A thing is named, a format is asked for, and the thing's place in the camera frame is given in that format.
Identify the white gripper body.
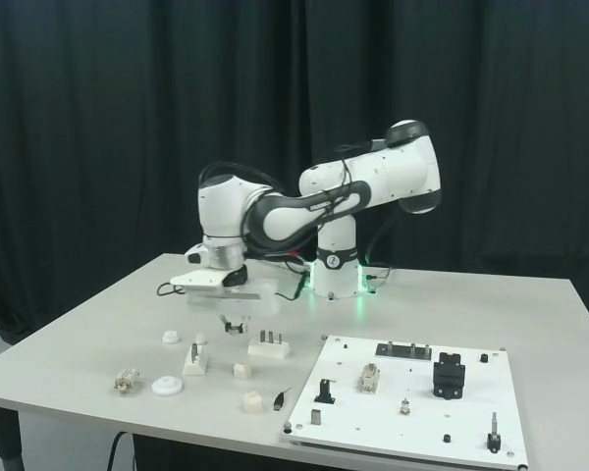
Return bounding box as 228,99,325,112
185,278,280,318

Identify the white square peg holder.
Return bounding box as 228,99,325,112
247,338,292,362

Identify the white round peg holder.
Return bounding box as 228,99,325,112
183,345,211,377

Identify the flat white mounting plate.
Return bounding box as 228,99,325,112
169,271,228,287

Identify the white large gear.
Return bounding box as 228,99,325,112
151,375,184,396

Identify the black USB plug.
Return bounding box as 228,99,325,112
272,386,294,412

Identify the grey waterproof plug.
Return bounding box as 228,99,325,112
113,370,142,393

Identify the black controller box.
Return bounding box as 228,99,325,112
132,434,289,471

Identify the white task board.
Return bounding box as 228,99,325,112
280,335,530,470

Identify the black D-SUB plug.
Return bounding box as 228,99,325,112
431,350,467,398

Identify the black table leg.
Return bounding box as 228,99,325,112
0,404,21,471

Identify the black curtain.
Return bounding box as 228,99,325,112
0,0,589,340

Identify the black cable with ferrite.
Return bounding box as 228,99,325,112
274,262,311,301

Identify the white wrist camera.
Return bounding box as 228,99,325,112
185,244,210,269

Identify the black base cable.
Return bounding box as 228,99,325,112
361,267,397,287

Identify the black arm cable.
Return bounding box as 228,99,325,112
198,139,389,256

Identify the black floor cable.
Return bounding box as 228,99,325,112
108,430,129,471

